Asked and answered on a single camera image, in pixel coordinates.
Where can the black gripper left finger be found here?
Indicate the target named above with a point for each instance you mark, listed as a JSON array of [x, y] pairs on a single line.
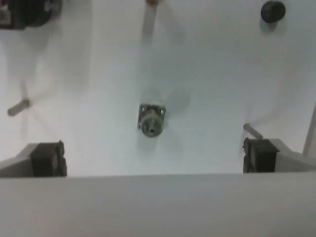
[[47, 160]]

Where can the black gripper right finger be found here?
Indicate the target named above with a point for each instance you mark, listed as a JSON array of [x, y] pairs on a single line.
[[261, 156]]

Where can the metal BNC plug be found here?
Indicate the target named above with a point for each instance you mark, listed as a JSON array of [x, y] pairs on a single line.
[[151, 127]]

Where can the white task board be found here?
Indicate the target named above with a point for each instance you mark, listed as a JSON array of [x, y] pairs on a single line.
[[98, 74]]

